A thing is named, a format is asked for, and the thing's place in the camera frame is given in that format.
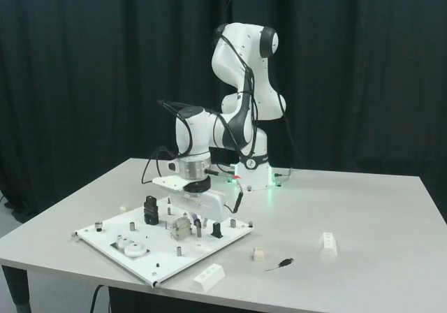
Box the white three-hole peg holder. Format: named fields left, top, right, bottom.
left=192, top=263, right=225, bottom=288
left=318, top=232, right=339, bottom=256

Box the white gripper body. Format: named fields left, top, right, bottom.
left=173, top=187, right=227, bottom=221

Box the black table leg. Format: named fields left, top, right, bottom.
left=1, top=265, right=28, bottom=313

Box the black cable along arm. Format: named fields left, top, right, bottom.
left=212, top=24, right=259, bottom=160

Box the white large gear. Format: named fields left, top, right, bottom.
left=124, top=242, right=147, bottom=259

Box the thin black rod red tag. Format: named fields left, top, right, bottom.
left=223, top=173, right=245, bottom=213

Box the black cable loop at wrist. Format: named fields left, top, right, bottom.
left=140, top=146, right=182, bottom=185

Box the black curtain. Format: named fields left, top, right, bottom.
left=0, top=0, right=447, bottom=209

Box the black plug with short cable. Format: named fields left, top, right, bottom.
left=265, top=257, right=295, bottom=272

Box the black cable under table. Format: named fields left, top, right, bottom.
left=91, top=284, right=110, bottom=313

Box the white task board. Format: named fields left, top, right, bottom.
left=71, top=194, right=255, bottom=288

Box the black D-SUB plug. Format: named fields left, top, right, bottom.
left=143, top=195, right=160, bottom=226

